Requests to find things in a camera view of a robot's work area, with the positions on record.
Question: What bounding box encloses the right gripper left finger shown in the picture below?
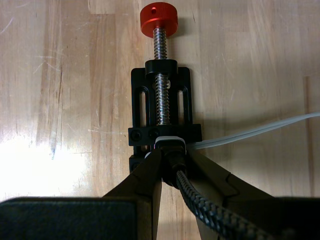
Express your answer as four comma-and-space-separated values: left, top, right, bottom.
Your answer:
0, 148, 164, 240

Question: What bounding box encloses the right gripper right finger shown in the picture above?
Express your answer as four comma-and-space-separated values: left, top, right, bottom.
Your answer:
186, 150, 320, 240

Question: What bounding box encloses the black plug with braided cable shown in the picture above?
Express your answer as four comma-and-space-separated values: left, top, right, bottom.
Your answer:
159, 139, 297, 240

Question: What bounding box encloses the black clamp with red knob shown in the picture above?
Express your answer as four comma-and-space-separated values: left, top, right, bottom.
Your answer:
127, 1, 203, 176

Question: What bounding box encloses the white socket with flat cable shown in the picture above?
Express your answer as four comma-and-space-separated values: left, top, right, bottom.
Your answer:
144, 110, 320, 159

